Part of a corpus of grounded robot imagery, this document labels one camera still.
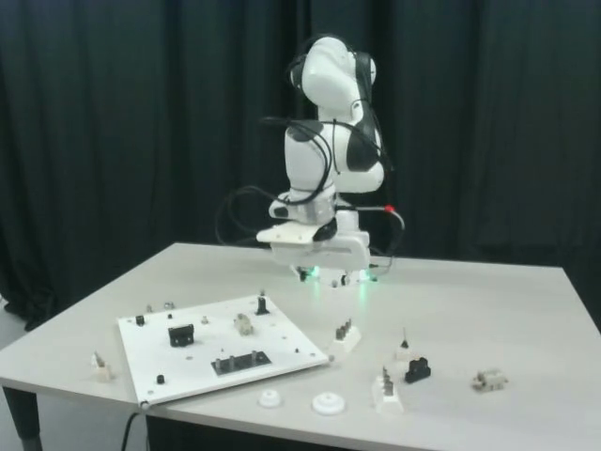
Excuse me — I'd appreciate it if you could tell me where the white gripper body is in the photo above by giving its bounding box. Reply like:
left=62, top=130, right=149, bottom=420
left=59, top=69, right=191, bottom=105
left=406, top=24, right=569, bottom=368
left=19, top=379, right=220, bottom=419
left=269, top=229, right=373, bottom=273

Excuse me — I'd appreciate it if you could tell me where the white peg holder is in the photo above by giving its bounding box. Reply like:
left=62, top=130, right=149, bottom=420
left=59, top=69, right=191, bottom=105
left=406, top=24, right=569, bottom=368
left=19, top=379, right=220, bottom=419
left=371, top=373, right=406, bottom=415
left=328, top=325, right=362, bottom=361

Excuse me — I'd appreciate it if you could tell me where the flat white mounting plate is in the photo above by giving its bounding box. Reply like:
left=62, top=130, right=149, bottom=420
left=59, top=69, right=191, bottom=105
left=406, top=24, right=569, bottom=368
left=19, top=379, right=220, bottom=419
left=255, top=224, right=317, bottom=246

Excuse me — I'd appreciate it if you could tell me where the thin black rod red tag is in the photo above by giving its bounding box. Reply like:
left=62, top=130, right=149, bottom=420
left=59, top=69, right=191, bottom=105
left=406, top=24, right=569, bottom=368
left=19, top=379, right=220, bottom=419
left=334, top=202, right=395, bottom=214

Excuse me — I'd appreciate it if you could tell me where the black D-SUB plug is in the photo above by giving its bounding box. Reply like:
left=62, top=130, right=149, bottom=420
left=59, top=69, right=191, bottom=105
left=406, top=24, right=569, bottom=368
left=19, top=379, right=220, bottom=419
left=404, top=357, right=434, bottom=384

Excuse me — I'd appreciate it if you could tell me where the white task board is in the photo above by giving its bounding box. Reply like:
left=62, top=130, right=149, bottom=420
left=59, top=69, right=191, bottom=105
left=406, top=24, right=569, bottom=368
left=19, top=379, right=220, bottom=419
left=116, top=293, right=331, bottom=412

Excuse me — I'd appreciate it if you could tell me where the white medium gear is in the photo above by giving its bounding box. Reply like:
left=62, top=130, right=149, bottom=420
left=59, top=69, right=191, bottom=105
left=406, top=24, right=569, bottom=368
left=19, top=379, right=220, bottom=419
left=311, top=391, right=348, bottom=417

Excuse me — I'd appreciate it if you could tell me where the white small gear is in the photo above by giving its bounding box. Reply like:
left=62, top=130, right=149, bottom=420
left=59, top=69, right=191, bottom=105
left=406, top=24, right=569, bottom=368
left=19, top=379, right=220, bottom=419
left=256, top=389, right=284, bottom=409

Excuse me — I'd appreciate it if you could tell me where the grey metal plug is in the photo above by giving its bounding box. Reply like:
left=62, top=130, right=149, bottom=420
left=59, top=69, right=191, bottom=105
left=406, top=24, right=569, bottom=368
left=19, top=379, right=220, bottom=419
left=470, top=369, right=509, bottom=392

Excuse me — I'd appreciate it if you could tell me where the small white plug holder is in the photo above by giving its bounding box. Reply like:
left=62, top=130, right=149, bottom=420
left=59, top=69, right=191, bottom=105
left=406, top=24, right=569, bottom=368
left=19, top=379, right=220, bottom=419
left=89, top=360, right=116, bottom=383

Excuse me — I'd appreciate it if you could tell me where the black curtain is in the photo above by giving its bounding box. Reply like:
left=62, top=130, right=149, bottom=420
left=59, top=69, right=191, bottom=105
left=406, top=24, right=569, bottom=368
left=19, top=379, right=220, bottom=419
left=0, top=0, right=601, bottom=333

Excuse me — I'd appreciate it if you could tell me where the black table leg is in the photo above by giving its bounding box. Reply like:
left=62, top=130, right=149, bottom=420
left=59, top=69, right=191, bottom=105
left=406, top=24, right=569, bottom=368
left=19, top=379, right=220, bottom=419
left=0, top=384, right=39, bottom=451

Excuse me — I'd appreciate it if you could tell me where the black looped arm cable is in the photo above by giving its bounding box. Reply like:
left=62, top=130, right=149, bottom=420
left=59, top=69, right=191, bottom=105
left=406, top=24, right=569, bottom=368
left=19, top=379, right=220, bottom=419
left=214, top=184, right=295, bottom=246

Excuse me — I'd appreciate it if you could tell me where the black cable under table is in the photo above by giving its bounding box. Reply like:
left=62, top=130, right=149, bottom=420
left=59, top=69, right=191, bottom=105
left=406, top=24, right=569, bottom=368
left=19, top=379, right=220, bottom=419
left=120, top=407, right=143, bottom=451

